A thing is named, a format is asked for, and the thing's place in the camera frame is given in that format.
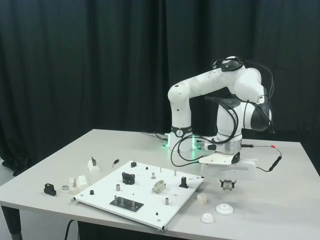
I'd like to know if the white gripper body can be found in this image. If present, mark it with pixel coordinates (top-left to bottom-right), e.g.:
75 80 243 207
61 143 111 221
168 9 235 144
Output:
200 157 259 180

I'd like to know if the grey waterproof plug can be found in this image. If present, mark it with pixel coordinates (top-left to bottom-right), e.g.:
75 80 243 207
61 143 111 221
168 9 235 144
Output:
221 179 234 193

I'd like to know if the white large gear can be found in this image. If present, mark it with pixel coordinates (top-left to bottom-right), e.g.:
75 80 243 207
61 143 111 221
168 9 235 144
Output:
215 203 234 215

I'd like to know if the black cabinet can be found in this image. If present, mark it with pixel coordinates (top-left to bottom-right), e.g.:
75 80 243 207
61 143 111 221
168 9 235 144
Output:
77 219 165 240

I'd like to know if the white task board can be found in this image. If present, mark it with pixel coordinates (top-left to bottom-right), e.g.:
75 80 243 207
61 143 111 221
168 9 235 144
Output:
74 159 206 231

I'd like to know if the white four-hole peg holder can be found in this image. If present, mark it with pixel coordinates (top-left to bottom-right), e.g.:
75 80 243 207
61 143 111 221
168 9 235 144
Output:
86 159 101 173

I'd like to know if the white empty peg holder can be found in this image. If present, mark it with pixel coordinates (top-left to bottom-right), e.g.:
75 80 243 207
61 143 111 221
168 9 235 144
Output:
76 174 88 187

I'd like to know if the black D-SUB plug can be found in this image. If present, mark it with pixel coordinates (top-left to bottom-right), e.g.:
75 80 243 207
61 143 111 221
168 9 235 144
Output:
43 183 57 196

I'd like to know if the black curtain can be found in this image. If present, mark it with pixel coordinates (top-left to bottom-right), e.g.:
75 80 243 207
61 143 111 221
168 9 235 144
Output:
0 0 320 177

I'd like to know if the black table leg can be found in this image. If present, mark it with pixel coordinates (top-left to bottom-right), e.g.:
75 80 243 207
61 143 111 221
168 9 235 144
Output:
1 206 22 240

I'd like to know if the thin black rod on wire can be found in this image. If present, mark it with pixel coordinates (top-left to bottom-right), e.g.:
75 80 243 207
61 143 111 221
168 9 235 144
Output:
240 142 284 173

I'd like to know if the black looped wrist cable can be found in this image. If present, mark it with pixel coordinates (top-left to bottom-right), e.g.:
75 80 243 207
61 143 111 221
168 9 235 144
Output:
170 136 213 167

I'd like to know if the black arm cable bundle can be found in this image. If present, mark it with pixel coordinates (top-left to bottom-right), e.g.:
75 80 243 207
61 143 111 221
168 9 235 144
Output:
204 57 276 141

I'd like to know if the black base cable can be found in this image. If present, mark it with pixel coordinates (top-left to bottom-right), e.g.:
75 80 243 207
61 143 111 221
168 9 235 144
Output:
141 131 173 141

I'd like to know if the black floor cable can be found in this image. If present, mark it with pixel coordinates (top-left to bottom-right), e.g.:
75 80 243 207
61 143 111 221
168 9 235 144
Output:
65 219 79 240

